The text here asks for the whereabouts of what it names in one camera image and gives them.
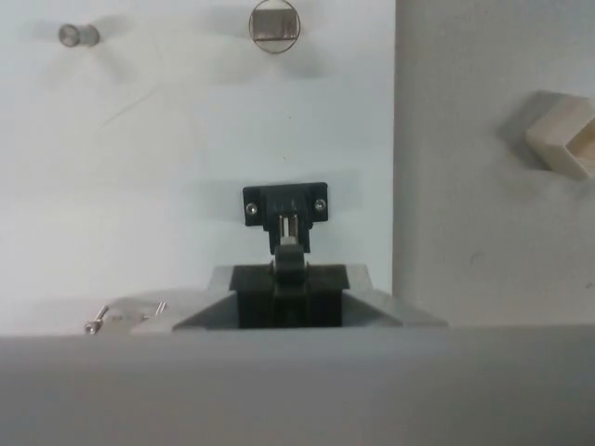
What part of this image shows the small white holder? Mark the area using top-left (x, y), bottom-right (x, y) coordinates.
top-left (524, 89), bottom-right (595, 180)

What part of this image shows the metal round peg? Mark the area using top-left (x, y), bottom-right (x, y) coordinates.
top-left (57, 22), bottom-right (100, 48)

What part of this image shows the metal square peg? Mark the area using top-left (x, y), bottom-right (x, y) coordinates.
top-left (251, 0), bottom-right (300, 44)

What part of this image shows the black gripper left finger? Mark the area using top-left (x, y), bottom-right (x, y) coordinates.
top-left (172, 263), bottom-right (277, 332)

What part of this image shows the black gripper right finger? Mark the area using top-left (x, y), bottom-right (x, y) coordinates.
top-left (305, 262), bottom-right (450, 330)

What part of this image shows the black USB plug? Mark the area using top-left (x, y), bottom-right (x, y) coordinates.
top-left (269, 215), bottom-right (311, 326)

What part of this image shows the white task board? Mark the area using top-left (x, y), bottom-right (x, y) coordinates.
top-left (0, 0), bottom-right (397, 336)

